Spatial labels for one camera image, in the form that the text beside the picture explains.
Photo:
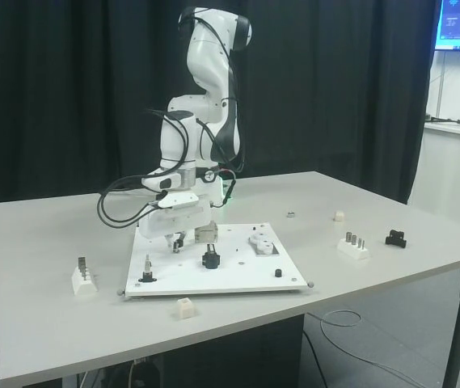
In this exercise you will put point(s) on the large metal round peg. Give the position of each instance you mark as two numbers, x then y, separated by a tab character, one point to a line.
348	237

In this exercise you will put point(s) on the metal bolt nut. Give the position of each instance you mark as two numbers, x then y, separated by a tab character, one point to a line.
291	213

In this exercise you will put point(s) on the white small gear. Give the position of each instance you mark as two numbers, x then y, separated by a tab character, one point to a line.
269	247

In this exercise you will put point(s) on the grey upright plug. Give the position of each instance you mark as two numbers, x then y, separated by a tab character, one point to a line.
147	266

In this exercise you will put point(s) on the white large gear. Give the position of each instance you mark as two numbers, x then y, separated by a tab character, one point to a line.
260	237

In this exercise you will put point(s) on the black D-SUB plug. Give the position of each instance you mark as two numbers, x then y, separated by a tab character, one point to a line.
210	260

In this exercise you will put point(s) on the white square peg holder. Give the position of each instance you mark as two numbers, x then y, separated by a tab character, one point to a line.
84	285

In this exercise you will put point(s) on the black curtain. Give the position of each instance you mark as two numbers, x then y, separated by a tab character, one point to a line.
51	81

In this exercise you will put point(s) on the large metal square peg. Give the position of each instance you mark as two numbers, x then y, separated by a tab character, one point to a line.
83	263

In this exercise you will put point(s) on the white task board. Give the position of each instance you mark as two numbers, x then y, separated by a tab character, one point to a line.
233	279

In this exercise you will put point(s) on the black plug holder block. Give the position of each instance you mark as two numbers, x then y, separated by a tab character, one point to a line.
395	239

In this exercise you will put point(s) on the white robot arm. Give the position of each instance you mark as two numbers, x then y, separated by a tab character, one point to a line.
205	52

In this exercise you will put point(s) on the medium metal round peg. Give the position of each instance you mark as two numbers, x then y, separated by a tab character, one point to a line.
354	239

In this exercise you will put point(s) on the small white cube holder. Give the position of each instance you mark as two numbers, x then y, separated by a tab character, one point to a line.
338	215
184	310

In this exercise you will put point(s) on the white round peg holder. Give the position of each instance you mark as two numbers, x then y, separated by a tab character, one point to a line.
353	251

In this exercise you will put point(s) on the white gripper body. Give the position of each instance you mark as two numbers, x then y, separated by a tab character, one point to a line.
173	222

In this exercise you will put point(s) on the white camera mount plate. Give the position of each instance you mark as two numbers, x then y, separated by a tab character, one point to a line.
181	199

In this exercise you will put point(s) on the black box under table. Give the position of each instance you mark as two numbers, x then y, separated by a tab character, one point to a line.
233	355

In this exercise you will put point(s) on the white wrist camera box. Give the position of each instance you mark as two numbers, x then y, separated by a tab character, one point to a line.
161	182

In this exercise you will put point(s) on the grey metal connector block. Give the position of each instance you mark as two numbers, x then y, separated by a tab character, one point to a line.
207	234

